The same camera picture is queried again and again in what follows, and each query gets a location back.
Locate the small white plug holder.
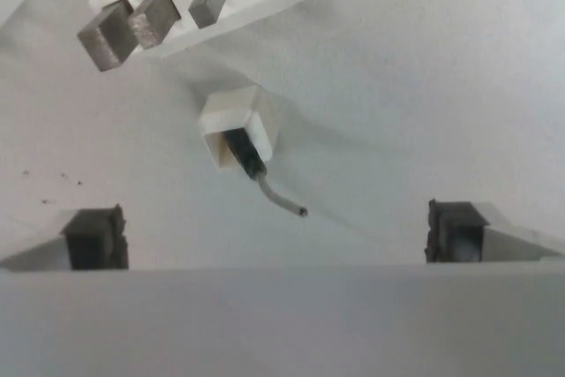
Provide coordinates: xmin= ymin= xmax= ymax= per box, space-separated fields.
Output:
xmin=197 ymin=85 xmax=279 ymax=171

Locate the black USB plug grey cable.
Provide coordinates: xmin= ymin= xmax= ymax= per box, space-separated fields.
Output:
xmin=224 ymin=128 xmax=310 ymax=219

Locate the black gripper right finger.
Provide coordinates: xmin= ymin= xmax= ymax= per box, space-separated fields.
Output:
xmin=424 ymin=199 xmax=565 ymax=264

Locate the largest metal square peg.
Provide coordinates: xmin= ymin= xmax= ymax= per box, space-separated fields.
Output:
xmin=77 ymin=0 xmax=138 ymax=73

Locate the large metal square peg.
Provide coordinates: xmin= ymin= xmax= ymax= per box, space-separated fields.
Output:
xmin=127 ymin=0 xmax=182 ymax=50

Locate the white holder block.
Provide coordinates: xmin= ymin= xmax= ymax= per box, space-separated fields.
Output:
xmin=0 ymin=0 xmax=27 ymax=30

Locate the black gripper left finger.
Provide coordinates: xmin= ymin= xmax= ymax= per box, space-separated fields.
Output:
xmin=0 ymin=203 xmax=130 ymax=272

